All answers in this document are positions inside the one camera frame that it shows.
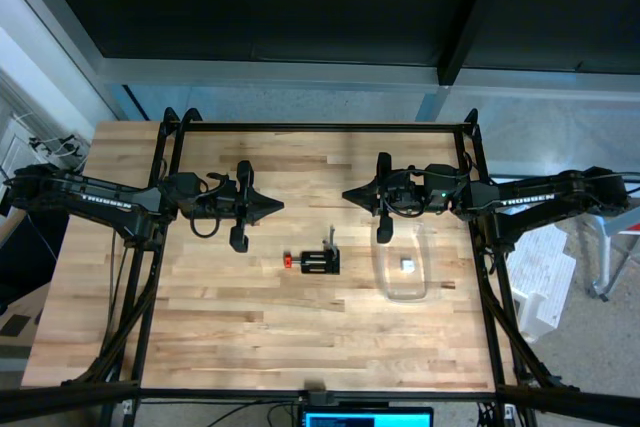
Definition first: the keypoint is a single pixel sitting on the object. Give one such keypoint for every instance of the black aluminium frame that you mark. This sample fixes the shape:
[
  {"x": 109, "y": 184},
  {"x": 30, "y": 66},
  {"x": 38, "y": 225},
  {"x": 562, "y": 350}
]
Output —
[{"x": 225, "y": 391}]

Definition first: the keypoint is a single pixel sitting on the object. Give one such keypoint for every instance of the clear plastic tub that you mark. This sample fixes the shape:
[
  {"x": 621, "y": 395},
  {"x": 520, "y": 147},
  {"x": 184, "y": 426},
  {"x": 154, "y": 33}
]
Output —
[{"x": 405, "y": 292}]

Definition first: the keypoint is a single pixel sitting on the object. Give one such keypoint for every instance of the white corner bracket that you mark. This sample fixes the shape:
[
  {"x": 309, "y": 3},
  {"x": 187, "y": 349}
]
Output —
[
  {"x": 510, "y": 412},
  {"x": 128, "y": 407}
]

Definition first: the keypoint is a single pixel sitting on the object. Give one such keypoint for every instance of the black table camera mount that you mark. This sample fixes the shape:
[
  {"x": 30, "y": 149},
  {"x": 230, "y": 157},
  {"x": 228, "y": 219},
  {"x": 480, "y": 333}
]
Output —
[{"x": 316, "y": 397}]

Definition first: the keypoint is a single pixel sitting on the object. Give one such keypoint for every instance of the white step stool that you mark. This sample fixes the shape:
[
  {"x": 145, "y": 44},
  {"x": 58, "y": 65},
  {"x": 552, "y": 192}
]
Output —
[{"x": 542, "y": 277}]

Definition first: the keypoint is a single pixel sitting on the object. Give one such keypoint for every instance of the black vise with orange knob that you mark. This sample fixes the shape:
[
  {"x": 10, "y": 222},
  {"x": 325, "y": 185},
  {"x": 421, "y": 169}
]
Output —
[{"x": 320, "y": 263}]

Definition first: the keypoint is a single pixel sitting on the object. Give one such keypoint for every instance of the grey metal stand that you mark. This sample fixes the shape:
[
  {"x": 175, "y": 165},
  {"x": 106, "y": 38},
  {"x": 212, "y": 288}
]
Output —
[{"x": 603, "y": 257}]

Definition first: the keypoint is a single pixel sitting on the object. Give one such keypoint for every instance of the white power strip with plugs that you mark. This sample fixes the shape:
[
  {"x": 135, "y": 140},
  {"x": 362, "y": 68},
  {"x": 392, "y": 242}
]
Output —
[{"x": 52, "y": 147}]

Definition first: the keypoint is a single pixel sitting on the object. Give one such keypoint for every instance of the laptop screen with blue edge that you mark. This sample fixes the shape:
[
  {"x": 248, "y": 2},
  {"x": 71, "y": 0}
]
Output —
[{"x": 365, "y": 419}]

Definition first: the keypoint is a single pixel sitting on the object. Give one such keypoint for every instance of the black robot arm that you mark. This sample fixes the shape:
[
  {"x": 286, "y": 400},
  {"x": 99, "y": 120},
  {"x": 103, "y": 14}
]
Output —
[
  {"x": 75, "y": 187},
  {"x": 525, "y": 199}
]

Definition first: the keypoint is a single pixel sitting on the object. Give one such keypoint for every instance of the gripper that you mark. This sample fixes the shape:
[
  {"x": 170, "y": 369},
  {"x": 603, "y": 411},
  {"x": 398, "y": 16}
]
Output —
[
  {"x": 242, "y": 237},
  {"x": 386, "y": 232}
]

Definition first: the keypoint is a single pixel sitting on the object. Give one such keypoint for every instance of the cardboard box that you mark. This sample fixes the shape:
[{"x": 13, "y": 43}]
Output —
[{"x": 30, "y": 304}]

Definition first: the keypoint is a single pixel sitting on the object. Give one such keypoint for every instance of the small white block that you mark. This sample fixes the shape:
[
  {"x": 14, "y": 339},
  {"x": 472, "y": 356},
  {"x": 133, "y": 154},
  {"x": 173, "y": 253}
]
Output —
[{"x": 408, "y": 265}]

